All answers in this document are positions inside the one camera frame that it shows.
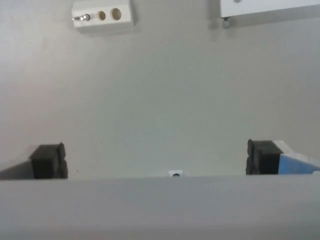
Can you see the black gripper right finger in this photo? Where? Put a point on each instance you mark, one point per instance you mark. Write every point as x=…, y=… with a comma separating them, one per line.
x=265, y=157

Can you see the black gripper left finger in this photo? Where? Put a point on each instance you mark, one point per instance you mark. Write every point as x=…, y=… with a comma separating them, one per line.
x=47, y=162

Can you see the thin metal round peg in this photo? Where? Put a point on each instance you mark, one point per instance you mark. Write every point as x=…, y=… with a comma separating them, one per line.
x=76, y=18

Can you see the white round peg holder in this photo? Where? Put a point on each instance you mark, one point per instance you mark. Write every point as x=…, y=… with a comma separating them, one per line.
x=105, y=26

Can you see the white task board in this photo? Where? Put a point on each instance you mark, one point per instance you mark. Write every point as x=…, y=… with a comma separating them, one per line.
x=262, y=7

